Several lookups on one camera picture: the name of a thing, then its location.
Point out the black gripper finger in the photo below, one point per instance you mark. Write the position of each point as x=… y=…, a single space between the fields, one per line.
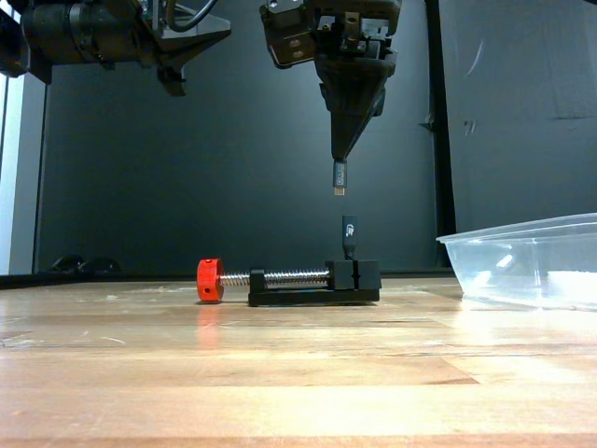
x=212 y=29
x=352 y=102
x=191 y=52

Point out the grey USB-C plug connector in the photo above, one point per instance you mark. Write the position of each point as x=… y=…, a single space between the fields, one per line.
x=340 y=175

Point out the black clamp with orange knob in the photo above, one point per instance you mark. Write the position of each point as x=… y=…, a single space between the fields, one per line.
x=354 y=280

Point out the clear plastic tub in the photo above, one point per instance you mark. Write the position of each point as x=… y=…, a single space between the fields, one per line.
x=513 y=261

